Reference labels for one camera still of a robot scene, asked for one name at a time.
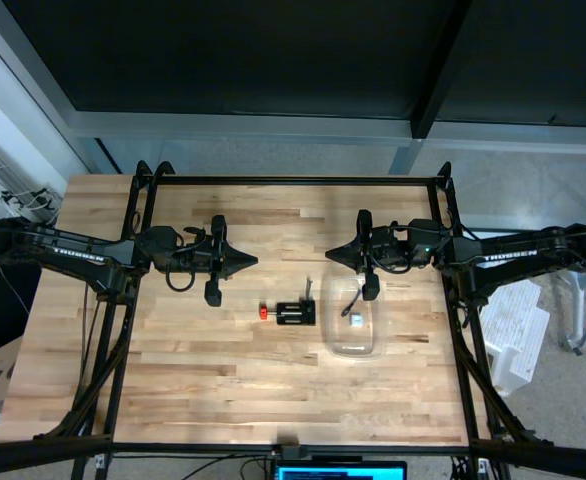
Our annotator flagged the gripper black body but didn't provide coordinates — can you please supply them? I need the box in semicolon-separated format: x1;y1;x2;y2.
188;215;228;307
356;209;412;302

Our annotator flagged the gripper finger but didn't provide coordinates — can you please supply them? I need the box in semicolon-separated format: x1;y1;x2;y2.
326;254;361;274
224;243;259;262
224;260;258;279
325;236;361;257

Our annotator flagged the black USB-C connector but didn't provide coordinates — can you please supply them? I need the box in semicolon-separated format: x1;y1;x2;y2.
341;285;365;317

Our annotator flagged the clear plastic tub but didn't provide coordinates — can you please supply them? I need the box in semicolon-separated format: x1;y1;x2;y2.
325;277;388;360

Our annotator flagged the black vise with orange knob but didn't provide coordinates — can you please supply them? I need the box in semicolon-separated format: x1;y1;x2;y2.
258;299;319;327

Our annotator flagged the white plastic step stool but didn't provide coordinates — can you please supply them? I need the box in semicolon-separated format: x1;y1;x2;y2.
477;277;549;399

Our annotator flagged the black room pillar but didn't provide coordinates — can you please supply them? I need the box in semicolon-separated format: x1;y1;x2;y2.
410;0;474;139

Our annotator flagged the grey metal stand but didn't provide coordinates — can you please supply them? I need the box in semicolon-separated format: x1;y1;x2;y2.
557;269;586;357

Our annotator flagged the laptop screen with blue edge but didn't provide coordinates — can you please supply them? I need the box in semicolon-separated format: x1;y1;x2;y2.
272;460;408;480

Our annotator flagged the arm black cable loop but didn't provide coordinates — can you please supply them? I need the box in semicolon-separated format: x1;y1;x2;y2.
164;262;197;293
370;258;415;276

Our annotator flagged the black and white cable bundle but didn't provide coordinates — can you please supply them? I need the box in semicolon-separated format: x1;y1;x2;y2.
0;187;62;214

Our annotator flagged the small black camera box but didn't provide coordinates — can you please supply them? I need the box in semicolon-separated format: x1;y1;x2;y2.
272;435;307;459

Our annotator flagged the black metal frame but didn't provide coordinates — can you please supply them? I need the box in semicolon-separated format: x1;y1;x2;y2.
0;159;586;480

